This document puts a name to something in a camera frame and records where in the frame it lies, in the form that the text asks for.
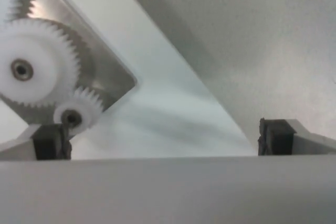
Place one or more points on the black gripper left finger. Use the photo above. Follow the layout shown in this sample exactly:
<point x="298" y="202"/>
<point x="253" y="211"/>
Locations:
<point x="48" y="142"/>

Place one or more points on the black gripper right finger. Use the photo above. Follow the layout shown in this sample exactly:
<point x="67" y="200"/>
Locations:
<point x="278" y="140"/>

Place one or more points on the white small gear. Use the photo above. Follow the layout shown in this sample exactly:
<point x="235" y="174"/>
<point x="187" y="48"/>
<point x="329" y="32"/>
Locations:
<point x="84" y="106"/>

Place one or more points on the white medium gear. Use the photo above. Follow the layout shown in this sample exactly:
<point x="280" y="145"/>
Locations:
<point x="39" y="56"/>

